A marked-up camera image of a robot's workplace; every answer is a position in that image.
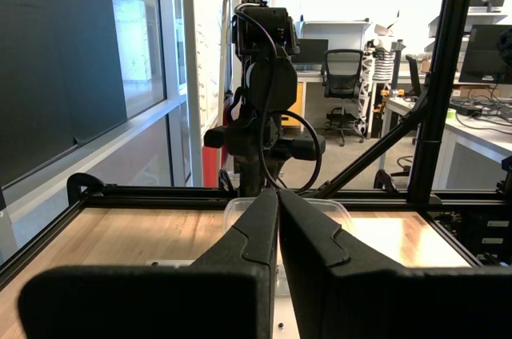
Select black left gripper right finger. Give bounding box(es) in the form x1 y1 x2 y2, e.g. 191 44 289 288
278 189 512 339

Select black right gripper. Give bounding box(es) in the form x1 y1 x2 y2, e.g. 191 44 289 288
203 117 327 160

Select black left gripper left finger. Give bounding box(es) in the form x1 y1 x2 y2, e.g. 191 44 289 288
18 188 279 339

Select orange drawer cabinet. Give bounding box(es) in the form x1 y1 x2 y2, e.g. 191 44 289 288
282 82 305 117

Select black mesh office chair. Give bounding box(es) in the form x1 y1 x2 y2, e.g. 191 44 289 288
318 48 367 147

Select white lattice stand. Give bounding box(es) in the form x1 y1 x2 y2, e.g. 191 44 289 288
359 37 397 140

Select black controller box with labels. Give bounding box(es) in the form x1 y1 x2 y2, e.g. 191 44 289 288
430 210 512 268

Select clear plastic tub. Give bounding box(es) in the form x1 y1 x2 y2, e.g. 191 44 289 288
222 196 353 236

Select red panel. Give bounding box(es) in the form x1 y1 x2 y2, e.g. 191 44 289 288
201 93 234 189

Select small black desk monitor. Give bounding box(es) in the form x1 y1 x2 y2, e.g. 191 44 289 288
294 38 330 73

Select white desk hutch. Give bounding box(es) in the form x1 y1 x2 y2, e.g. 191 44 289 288
298 18 374 52

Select dark office chair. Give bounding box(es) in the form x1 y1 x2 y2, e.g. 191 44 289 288
404 54 424 102

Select whiteboard with writing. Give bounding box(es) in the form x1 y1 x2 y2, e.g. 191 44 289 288
190 0 225 144

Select grey window ledge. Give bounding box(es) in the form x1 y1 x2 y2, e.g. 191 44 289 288
0 94 189 216

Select white office desk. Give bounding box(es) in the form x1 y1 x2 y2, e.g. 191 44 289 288
378 94 512 192

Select large black monitor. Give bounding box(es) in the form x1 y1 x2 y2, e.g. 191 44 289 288
458 23 512 85

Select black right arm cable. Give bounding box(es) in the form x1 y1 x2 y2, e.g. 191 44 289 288
233 2 323 195

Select black metal table frame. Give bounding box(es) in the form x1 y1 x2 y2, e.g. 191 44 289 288
0 0 512 292

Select black cables on desk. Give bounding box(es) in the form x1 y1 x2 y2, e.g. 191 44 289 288
450 85 512 128

